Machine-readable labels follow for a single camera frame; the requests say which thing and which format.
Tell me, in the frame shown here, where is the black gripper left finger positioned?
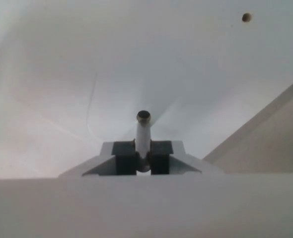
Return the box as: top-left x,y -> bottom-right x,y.
81,140 -> 138,177

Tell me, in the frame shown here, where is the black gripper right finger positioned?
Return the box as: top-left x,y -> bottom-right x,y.
148,140 -> 202,176

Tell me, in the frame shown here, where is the white task board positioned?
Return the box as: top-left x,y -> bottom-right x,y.
0,0 -> 293,179

